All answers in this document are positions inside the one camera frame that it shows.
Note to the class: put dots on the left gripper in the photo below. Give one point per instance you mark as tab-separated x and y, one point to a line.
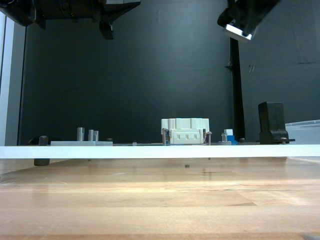
20	11

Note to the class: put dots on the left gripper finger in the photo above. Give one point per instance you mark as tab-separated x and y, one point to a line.
105	12

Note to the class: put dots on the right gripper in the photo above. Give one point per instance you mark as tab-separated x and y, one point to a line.
260	6

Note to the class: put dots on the steel bar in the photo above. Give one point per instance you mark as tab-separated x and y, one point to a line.
235	31

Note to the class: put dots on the black block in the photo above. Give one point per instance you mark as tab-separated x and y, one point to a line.
271	122

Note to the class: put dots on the blue socket block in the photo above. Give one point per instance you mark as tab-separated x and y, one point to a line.
231	140

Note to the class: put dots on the beige many-pin connector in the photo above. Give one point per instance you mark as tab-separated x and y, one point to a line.
186	130

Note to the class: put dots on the short steel peg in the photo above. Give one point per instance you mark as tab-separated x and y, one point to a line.
91	135
96	136
80	135

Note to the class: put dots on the threaded stud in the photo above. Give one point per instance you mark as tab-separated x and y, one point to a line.
43	140

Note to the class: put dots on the clear plastic container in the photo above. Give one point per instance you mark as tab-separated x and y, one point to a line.
306	133

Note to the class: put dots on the white task board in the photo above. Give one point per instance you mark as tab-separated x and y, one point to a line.
160	151

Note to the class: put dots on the grey peg base plate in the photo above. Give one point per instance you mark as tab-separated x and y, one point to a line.
80	143

